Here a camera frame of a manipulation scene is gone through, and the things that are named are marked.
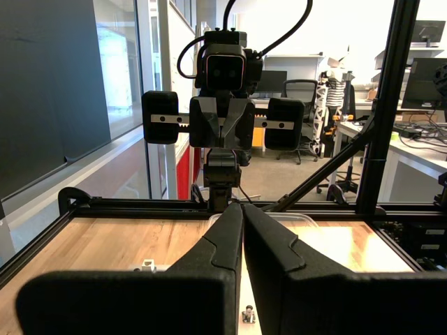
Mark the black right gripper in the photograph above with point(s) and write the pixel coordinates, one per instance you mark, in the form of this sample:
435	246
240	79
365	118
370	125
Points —
160	104

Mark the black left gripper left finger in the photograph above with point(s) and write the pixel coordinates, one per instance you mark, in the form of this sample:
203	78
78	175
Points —
139	303

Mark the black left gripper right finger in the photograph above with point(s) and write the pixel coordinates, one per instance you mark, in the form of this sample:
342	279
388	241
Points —
349	307

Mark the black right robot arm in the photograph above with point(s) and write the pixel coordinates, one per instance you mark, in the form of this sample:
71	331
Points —
221	174

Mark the small blue white socket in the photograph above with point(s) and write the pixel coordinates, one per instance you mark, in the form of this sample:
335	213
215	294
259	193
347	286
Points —
148	267

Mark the orange cabinet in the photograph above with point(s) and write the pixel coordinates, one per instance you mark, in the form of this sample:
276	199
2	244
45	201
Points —
258	139

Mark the red panel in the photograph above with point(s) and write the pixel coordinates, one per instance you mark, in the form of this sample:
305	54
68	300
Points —
183	174

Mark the black office chair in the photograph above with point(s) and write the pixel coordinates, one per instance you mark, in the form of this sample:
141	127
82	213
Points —
300	90

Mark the black equipment rack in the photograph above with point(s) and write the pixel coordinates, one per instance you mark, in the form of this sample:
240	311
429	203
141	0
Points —
412	244

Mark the white desk partition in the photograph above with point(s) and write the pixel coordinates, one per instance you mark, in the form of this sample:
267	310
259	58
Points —
297	66

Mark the white lattice robot stand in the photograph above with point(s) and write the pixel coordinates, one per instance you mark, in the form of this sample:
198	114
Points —
321	115

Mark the clear plastic tub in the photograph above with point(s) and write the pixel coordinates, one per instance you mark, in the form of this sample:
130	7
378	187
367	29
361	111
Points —
300	220

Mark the black stool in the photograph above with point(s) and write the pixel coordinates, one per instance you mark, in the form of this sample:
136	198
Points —
349	181

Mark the white office desk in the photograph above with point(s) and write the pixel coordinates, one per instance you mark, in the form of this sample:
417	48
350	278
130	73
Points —
412	153

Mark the green tape roll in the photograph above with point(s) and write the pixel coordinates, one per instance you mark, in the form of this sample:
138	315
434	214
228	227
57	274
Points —
395	136

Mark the large black computer monitor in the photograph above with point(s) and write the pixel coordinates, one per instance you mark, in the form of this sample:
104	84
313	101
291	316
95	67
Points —
424	83

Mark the black monitor on shelf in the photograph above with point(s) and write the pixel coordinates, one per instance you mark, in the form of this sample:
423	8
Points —
429	29

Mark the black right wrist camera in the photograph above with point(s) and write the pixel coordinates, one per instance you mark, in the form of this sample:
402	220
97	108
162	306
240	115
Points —
225	70

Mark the white glass partition frame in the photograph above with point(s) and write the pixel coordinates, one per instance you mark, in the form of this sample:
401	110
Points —
153	104

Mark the black aluminium table frame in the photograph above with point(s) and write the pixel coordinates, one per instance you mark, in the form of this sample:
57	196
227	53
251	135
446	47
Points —
139	206

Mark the small silver screw post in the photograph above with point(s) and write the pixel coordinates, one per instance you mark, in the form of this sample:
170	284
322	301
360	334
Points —
248	314

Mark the grey aluminium wall rail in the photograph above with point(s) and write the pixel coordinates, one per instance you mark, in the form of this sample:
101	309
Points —
87	164

